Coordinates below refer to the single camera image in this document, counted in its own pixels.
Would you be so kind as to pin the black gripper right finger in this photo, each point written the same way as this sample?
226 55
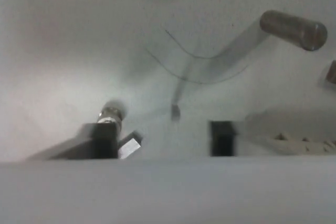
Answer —
223 140

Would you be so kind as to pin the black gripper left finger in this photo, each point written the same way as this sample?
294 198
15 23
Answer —
105 142

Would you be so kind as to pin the white task board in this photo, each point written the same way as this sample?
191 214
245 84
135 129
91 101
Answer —
78 51

